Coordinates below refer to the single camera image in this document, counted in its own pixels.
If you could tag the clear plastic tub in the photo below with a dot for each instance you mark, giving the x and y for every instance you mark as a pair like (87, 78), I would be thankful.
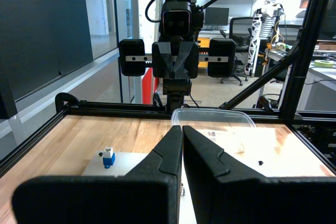
(210, 115)

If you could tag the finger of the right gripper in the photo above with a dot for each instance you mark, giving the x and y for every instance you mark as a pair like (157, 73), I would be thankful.
(161, 61)
(189, 61)

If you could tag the white lattice robot model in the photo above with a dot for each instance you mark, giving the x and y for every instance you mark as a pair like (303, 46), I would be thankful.
(258, 30)

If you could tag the black table clamp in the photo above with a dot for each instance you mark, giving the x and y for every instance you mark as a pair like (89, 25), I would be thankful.
(63, 97)
(263, 102)

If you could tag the white desk shelf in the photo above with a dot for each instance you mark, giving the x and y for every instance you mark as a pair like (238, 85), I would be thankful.
(236, 1)

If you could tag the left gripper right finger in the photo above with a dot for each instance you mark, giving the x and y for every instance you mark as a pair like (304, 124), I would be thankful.
(262, 200)

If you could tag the yellow drawer cabinet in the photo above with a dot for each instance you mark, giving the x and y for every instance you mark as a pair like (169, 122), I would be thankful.
(203, 51)

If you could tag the black computer monitor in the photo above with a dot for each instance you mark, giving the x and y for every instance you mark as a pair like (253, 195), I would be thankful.
(216, 16)

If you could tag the green tape roll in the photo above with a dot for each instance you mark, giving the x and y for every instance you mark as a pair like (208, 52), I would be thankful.
(324, 63)

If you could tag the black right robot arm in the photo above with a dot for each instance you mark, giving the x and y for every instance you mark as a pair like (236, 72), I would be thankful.
(177, 90)

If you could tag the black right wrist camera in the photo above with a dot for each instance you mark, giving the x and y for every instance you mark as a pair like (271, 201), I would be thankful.
(176, 22)

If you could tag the black aluminium frame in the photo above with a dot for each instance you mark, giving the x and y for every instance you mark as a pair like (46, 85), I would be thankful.
(304, 51)

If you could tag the black office chair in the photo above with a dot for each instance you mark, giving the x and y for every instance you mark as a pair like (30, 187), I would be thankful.
(239, 32)

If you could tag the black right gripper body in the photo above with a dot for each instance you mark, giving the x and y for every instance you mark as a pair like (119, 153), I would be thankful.
(132, 51)

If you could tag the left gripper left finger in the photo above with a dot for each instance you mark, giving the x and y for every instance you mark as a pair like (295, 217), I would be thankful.
(105, 200)

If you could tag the white desk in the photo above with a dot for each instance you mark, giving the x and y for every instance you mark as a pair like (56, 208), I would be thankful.
(320, 79)

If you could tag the blue and white connector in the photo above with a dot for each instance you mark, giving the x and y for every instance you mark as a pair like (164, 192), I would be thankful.
(109, 159)

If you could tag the red cabinet panel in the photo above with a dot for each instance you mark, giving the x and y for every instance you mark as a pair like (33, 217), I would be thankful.
(149, 85)

